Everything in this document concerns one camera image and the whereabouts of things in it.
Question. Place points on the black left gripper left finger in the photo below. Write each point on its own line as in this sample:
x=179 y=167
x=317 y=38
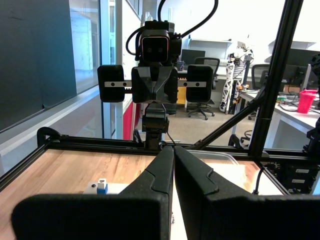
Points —
x=100 y=217

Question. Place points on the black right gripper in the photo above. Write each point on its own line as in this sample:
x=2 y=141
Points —
x=111 y=75

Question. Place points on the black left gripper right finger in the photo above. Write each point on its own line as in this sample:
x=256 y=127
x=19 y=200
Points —
x=250 y=220

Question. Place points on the blue and white small connector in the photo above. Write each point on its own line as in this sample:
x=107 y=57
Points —
x=102 y=187

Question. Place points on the yellow drawer cabinet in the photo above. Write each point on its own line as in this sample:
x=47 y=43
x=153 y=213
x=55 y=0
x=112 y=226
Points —
x=181 y=96

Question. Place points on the white task board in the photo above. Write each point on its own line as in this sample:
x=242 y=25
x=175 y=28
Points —
x=115 y=188

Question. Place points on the white and red partition panel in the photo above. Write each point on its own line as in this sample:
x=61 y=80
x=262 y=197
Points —
x=127 y=50

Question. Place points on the black computer monitor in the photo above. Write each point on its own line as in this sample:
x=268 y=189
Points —
x=192 y=56
x=305 y=60

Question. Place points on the clear plastic tub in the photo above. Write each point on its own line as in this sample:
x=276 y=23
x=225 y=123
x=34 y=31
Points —
x=225 y=170

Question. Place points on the black office chair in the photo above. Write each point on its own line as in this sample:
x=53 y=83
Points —
x=205 y=61
x=260 y=75

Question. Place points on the black controller box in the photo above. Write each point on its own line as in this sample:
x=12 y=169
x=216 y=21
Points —
x=287 y=175

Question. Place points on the white lattice structure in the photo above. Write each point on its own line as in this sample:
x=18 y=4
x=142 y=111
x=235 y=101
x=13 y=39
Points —
x=228 y=82

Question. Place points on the white office desk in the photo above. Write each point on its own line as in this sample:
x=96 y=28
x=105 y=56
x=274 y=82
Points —
x=295 y=120

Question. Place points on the red plastic bin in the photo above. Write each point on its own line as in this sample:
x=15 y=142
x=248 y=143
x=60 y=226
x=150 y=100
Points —
x=306 y=102

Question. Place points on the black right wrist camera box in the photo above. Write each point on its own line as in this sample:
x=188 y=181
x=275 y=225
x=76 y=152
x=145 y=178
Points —
x=154 y=40

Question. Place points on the black aluminium frame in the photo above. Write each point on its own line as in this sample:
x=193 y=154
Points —
x=75 y=141

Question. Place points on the grey aluminium window frame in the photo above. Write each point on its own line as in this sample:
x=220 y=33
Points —
x=62 y=110

